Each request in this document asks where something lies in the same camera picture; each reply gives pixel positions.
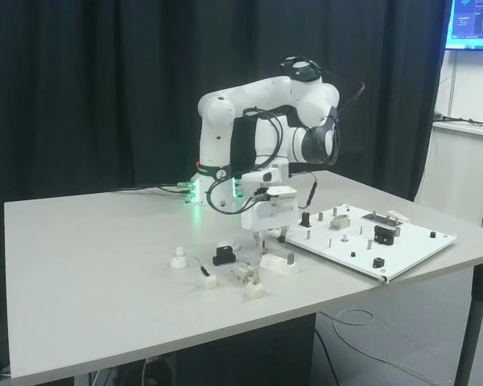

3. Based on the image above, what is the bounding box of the white box with dark window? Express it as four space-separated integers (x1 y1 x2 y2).
241 168 282 193

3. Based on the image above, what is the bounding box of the black table leg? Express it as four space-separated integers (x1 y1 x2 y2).
453 263 483 386

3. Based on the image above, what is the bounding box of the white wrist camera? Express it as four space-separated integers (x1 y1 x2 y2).
264 186 299 203

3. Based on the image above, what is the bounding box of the black floor cable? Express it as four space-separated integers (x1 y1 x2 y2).
313 319 349 386

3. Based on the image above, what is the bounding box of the black D-SUB plug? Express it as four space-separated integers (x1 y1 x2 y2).
211 245 237 267

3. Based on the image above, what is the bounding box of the black curtain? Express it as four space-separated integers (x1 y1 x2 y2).
0 0 456 220

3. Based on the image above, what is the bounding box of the grey floor cable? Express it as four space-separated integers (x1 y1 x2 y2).
331 308 470 384

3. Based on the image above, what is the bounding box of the white peg holder block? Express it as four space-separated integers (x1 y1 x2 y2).
258 253 299 278

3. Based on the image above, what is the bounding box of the beige metal plug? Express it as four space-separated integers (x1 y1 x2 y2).
230 262 263 287

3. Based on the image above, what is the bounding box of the black Ethernet plug with cable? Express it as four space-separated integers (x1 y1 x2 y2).
192 256 211 279

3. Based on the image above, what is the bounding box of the blue screen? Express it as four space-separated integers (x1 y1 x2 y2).
444 0 483 51

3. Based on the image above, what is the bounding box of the thin black rod on wire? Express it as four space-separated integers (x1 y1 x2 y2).
304 171 320 211

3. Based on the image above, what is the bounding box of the white cabinet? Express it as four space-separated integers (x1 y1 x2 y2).
419 119 483 234

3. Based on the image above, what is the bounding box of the white task board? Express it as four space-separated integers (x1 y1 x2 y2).
284 206 460 285

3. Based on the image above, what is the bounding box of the black cable on table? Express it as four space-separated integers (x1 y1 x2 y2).
118 182 194 194

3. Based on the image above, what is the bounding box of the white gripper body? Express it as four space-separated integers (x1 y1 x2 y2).
240 196 299 233

